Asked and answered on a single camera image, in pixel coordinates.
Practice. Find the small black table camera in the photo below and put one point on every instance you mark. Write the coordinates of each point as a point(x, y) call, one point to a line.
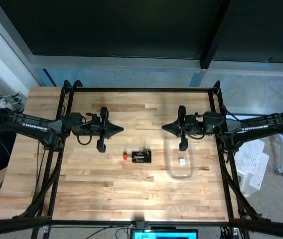
point(139, 223)

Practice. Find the black clamp with red knob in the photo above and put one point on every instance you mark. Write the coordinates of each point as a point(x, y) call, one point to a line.
point(146, 158)

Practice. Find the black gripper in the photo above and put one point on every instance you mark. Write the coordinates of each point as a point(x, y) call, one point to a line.
point(103, 114)
point(182, 110)

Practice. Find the blue laptop screen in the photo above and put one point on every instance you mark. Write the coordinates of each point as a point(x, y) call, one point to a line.
point(164, 234)

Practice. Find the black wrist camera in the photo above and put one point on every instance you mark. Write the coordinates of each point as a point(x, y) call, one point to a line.
point(195, 127)
point(95, 128)

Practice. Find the black metal table frame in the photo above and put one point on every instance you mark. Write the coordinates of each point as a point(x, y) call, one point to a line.
point(141, 89)

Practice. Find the white stepped plastic block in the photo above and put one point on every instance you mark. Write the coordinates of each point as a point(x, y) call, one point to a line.
point(251, 169)

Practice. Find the clear plastic tub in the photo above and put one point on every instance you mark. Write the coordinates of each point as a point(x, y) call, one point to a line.
point(181, 175)

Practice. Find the white foam block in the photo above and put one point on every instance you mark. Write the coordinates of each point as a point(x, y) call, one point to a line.
point(182, 161)

